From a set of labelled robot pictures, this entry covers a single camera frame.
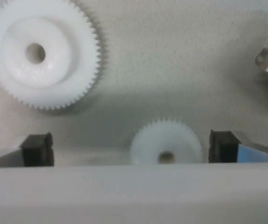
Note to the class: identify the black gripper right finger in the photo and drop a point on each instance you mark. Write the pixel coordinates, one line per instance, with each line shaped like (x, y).
(222, 147)

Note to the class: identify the white large gear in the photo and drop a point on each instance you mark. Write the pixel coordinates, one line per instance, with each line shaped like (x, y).
(15, 70)

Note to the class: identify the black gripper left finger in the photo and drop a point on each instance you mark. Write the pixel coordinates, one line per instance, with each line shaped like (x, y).
(37, 151)

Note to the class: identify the white small gear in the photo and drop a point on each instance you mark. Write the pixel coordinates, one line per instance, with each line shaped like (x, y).
(166, 140)

